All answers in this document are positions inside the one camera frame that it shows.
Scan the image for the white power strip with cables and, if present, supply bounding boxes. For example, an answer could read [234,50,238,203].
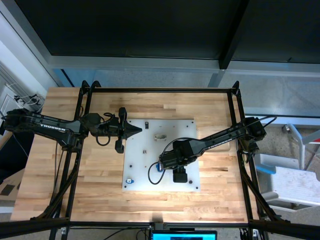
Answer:
[11,93,46,113]

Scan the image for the long black arm cable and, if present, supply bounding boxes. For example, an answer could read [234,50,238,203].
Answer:
[161,136,201,154]

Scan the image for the grey metal chair frame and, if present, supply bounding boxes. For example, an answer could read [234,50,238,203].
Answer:
[281,123,320,171]

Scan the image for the white step stool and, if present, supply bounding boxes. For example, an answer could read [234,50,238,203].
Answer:
[256,152,320,214]

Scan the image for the black aluminium frame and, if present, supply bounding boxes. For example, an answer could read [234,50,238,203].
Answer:
[0,80,320,240]

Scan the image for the black looped camera cable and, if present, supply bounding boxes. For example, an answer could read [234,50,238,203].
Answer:
[148,161,166,185]

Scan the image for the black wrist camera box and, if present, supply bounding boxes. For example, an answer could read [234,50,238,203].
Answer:
[107,117,120,136]
[159,151,176,172]

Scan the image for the white plastic board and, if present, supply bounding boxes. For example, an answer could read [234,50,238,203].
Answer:
[121,119,202,193]

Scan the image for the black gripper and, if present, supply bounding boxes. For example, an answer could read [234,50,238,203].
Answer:
[172,164,189,184]
[114,107,143,154]

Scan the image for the brown cardboard box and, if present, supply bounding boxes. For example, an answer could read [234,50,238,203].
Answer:
[0,166,26,201]

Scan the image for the blue lit screen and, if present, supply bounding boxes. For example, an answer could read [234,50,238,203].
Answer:
[150,230,218,240]

